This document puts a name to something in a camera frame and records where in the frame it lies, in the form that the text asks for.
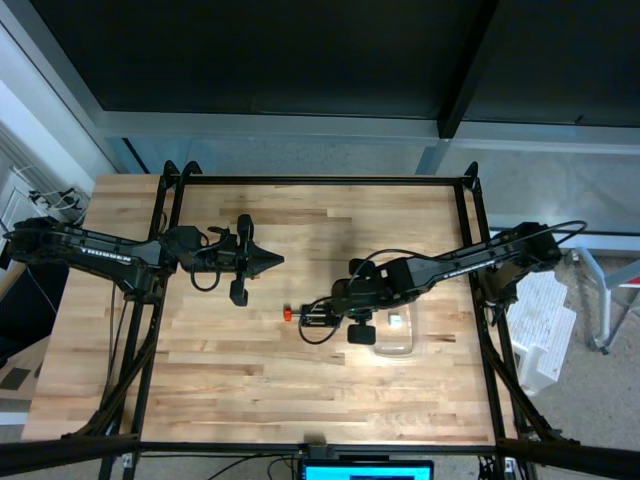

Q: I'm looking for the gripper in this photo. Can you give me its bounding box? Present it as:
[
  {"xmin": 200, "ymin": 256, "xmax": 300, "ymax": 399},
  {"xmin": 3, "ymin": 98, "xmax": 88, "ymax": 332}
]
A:
[
  {"xmin": 332, "ymin": 257, "xmax": 389, "ymax": 324},
  {"xmin": 214, "ymin": 213, "xmax": 286, "ymax": 308}
]

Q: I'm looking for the black vise clamp red knob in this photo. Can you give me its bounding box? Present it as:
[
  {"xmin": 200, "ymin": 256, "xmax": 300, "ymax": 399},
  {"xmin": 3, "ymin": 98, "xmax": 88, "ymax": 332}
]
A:
[{"xmin": 282, "ymin": 302, "xmax": 347, "ymax": 330}]

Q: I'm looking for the clear plastic tub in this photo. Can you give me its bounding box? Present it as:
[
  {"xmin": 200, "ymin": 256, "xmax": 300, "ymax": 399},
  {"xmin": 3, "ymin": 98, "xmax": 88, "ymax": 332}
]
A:
[{"xmin": 368, "ymin": 299, "xmax": 420, "ymax": 360}]

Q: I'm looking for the blue laptop screen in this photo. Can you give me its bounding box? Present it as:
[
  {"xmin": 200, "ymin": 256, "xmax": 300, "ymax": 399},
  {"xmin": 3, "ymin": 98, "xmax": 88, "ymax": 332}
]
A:
[{"xmin": 298, "ymin": 458, "xmax": 436, "ymax": 480}]

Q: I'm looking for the white cabinet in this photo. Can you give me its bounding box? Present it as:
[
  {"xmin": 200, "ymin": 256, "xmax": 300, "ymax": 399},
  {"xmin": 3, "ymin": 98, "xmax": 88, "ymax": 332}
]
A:
[{"xmin": 0, "ymin": 117, "xmax": 96, "ymax": 241}]

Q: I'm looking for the brown cardboard box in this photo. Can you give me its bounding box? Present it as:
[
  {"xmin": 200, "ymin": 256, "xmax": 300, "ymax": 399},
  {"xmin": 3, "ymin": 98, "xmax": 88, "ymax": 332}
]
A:
[{"xmin": 0, "ymin": 335, "xmax": 51, "ymax": 426}]

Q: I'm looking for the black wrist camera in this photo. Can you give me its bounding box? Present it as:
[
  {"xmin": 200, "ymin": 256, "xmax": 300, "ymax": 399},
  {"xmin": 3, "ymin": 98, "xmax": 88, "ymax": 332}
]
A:
[{"xmin": 346, "ymin": 323, "xmax": 377, "ymax": 346}]

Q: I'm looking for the black cable loop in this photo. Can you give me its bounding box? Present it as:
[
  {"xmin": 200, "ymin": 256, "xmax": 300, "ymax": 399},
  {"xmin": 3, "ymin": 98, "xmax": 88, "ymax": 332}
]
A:
[
  {"xmin": 297, "ymin": 297, "xmax": 346, "ymax": 346},
  {"xmin": 517, "ymin": 219, "xmax": 589, "ymax": 249},
  {"xmin": 188, "ymin": 226, "xmax": 232, "ymax": 293},
  {"xmin": 348, "ymin": 249, "xmax": 427, "ymax": 281}
]

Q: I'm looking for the black aluminium frame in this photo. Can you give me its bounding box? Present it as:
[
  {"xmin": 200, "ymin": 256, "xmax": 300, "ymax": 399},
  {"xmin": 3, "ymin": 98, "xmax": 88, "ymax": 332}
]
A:
[{"xmin": 0, "ymin": 159, "xmax": 640, "ymax": 480}]

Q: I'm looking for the silver aluminium window frame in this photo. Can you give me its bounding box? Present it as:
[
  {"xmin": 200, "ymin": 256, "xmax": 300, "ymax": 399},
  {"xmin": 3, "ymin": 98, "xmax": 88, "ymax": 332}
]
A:
[{"xmin": 0, "ymin": 0, "xmax": 640, "ymax": 176}]

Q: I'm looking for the black table-level camera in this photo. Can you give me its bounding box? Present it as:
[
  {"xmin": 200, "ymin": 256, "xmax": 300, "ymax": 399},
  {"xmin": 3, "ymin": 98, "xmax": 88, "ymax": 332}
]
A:
[{"xmin": 298, "ymin": 433, "xmax": 335, "ymax": 459}]

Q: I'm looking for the black and white cable bundle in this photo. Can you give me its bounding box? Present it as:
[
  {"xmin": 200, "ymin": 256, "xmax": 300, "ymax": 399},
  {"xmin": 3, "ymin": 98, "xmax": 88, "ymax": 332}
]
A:
[{"xmin": 24, "ymin": 185, "xmax": 85, "ymax": 214}]

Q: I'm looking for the black wall column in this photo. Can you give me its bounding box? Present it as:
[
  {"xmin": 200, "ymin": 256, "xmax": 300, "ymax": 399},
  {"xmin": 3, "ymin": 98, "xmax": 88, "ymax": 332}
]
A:
[{"xmin": 437, "ymin": 0, "xmax": 502, "ymax": 140}]

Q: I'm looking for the grey metal leg frame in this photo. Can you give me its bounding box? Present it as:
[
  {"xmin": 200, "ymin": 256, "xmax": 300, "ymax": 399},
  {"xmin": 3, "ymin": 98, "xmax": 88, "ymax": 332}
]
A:
[{"xmin": 569, "ymin": 246, "xmax": 640, "ymax": 357}]

